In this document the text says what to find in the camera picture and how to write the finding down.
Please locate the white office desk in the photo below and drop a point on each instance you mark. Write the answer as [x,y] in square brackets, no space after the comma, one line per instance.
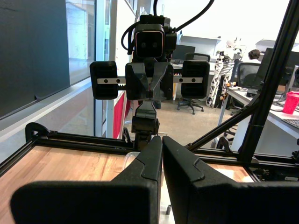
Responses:
[280,144]

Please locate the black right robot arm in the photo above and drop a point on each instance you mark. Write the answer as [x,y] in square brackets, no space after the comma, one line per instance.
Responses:
[144,123]

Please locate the black aluminium frame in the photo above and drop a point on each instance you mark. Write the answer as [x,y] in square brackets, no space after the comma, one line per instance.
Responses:
[267,93]

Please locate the clear plastic tub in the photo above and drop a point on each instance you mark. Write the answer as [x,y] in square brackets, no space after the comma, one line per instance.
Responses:
[129,161]

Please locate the red partition panel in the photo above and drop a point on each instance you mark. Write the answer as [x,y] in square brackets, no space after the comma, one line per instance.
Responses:
[119,116]

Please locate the white taskboard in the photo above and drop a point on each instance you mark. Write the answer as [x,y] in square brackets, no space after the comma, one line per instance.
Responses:
[164,198]

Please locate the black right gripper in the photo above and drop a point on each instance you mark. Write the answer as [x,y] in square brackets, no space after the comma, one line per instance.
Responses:
[104,70]

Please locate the black keyboard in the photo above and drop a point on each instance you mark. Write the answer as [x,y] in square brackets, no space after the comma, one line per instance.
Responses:
[292,123]

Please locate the person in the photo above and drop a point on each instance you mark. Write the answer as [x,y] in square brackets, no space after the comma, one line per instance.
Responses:
[254,54]

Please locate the black computer monitor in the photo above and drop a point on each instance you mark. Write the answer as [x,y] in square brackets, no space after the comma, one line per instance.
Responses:
[184,52]
[288,75]

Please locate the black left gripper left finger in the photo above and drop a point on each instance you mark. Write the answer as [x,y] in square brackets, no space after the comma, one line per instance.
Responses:
[93,200]

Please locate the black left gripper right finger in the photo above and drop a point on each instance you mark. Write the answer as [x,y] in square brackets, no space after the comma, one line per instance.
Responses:
[233,203]

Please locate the red plastic container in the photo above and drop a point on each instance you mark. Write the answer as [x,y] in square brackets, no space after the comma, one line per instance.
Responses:
[290,103]

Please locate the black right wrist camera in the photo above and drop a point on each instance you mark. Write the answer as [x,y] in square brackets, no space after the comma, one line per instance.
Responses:
[149,42]

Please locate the black mesh office chair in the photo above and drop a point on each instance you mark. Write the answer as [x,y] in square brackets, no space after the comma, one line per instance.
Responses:
[248,74]

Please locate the small dark grey post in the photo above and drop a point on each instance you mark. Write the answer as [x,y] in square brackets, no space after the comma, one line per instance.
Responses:
[168,209]

